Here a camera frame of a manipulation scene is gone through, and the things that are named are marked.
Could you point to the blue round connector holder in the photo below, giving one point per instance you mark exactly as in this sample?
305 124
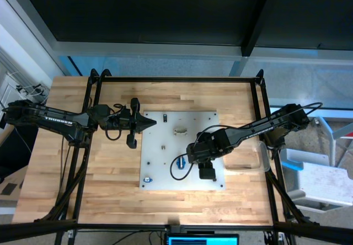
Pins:
186 164

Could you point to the small black plug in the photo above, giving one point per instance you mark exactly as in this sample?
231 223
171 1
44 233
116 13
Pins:
165 117

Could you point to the white connector housing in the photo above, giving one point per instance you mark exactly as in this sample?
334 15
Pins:
180 131

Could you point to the white step stool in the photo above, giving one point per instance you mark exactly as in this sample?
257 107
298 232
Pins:
317 181

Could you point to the clear plastic tub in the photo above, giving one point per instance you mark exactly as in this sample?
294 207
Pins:
245 159

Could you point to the laptop screen with blue edge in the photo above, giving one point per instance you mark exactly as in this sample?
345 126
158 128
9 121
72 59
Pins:
201 240

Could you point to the black aluminium rig frame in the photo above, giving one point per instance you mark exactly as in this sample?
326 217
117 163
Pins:
33 226

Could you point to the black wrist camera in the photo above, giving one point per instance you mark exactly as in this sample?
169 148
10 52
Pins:
125 118

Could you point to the grey window frame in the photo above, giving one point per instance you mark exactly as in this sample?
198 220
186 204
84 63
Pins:
36 35

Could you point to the black wall post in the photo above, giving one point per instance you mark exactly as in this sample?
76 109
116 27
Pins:
257 16

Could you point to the blue square holder base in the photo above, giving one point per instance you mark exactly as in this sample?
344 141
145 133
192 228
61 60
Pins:
143 180

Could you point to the white taskboard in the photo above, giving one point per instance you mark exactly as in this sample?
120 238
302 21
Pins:
165 173

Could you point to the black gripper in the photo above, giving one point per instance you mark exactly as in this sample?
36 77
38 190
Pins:
134 137
207 171

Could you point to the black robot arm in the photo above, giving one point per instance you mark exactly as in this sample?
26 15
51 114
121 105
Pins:
248 130
55 118

